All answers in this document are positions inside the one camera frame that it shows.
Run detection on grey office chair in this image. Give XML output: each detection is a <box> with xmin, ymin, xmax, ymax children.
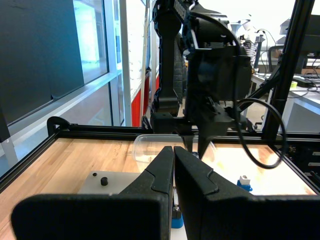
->
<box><xmin>267</xmin><ymin>44</ymin><xmax>287</xmax><ymax>75</ymax></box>

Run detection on blue socket holder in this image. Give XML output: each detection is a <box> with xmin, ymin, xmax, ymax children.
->
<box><xmin>171</xmin><ymin>217</ymin><xmax>185</xmax><ymax>229</ymax></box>

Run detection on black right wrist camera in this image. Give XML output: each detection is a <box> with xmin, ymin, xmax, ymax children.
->
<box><xmin>186</xmin><ymin>46</ymin><xmax>252</xmax><ymax>101</ymax></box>

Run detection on black right camera cable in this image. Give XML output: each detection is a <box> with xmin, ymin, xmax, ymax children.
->
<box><xmin>231</xmin><ymin>46</ymin><xmax>288</xmax><ymax>170</ymax></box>

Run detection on white plastic task board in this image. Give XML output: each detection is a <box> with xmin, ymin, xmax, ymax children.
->
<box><xmin>77</xmin><ymin>170</ymin><xmax>255</xmax><ymax>240</ymax></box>

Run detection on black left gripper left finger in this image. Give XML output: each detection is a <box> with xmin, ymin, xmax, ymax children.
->
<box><xmin>11</xmin><ymin>146</ymin><xmax>175</xmax><ymax>240</ymax></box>

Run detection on grey paper tray stack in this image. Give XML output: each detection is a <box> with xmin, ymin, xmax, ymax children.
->
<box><xmin>279</xmin><ymin>18</ymin><xmax>292</xmax><ymax>38</ymax></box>

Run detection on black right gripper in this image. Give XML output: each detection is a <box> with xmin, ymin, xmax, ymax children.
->
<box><xmin>151</xmin><ymin>96</ymin><xmax>242</xmax><ymax>160</ymax></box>

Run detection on small blue connector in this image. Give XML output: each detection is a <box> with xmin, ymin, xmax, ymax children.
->
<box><xmin>236</xmin><ymin>175</ymin><xmax>253</xmax><ymax>192</ymax></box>

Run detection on white partition red base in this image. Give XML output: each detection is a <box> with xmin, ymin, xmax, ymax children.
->
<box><xmin>149</xmin><ymin>2</ymin><xmax>161</xmax><ymax>101</ymax></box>
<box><xmin>119</xmin><ymin>0</ymin><xmax>151</xmax><ymax>128</ymax></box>

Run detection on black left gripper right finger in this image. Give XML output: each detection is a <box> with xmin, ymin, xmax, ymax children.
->
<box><xmin>174</xmin><ymin>146</ymin><xmax>320</xmax><ymax>240</ymax></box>

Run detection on clear plastic tub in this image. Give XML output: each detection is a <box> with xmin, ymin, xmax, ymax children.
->
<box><xmin>132</xmin><ymin>134</ymin><xmax>217</xmax><ymax>165</ymax></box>

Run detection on white work desk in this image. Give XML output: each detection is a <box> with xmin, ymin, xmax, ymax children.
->
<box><xmin>249</xmin><ymin>72</ymin><xmax>320</xmax><ymax>133</ymax></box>

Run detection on black D-sub connector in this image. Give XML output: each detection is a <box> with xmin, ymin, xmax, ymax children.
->
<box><xmin>172</xmin><ymin>189</ymin><xmax>182</xmax><ymax>219</ymax></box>

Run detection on grey window frame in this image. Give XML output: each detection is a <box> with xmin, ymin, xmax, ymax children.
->
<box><xmin>0</xmin><ymin>0</ymin><xmax>132</xmax><ymax>176</ymax></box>

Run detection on black aluminium frame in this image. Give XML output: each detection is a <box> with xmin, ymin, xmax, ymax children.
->
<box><xmin>0</xmin><ymin>0</ymin><xmax>320</xmax><ymax>195</ymax></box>

